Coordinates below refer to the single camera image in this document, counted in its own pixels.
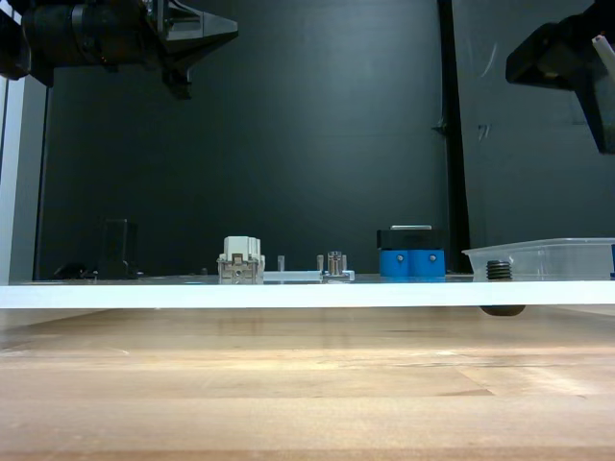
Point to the blue d-sub connector mount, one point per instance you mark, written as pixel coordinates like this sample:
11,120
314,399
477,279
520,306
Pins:
410,261

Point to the black socket block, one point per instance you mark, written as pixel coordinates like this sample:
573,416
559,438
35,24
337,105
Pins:
117,249

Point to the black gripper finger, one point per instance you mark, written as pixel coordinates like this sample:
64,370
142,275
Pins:
216,31
598,120

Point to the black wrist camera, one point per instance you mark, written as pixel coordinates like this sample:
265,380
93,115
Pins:
538,57

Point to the clear plastic tub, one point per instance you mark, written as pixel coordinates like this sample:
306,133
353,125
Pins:
552,259

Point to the white mounting board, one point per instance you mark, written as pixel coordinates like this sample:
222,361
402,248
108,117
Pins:
288,293

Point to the clear block with metal clamps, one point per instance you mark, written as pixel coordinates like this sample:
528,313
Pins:
293,277

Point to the black board foot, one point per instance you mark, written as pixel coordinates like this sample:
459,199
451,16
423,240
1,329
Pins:
502,311

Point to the black metal frame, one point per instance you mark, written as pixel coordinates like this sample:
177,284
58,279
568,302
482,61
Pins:
454,144

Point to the beige rectangular connector housing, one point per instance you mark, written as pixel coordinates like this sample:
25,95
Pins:
240,261

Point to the black screw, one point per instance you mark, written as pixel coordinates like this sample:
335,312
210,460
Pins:
498,270

